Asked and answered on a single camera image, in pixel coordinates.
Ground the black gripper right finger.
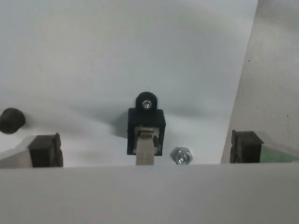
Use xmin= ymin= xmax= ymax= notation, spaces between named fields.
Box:
xmin=229 ymin=130 xmax=299 ymax=164

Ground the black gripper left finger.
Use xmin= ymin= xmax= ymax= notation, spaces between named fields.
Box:
xmin=0 ymin=132 xmax=64 ymax=169

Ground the grey Ethernet plug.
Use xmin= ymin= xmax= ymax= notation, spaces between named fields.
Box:
xmin=133 ymin=126 xmax=163 ymax=166

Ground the small black round knob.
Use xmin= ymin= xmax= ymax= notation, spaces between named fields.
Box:
xmin=0 ymin=107 xmax=26 ymax=135

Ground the silver hex nut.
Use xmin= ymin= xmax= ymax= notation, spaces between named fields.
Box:
xmin=171 ymin=147 xmax=192 ymax=165

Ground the white task board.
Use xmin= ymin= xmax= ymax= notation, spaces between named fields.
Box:
xmin=0 ymin=0 xmax=259 ymax=169

